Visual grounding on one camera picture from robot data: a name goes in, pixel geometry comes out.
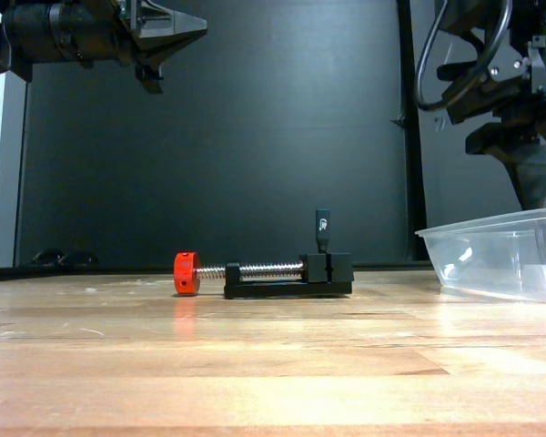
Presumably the clear plastic tub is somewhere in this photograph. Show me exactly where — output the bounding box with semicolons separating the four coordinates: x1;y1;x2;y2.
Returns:
413;207;546;305

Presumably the black vise with red knob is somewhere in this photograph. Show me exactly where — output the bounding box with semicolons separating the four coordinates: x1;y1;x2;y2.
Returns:
173;251;354;300

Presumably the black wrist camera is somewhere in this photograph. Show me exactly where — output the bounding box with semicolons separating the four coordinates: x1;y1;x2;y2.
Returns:
436;58;527;127

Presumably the USB-C socket adapter cable stub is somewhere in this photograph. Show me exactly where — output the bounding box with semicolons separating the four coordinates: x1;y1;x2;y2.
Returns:
314;208;333;254

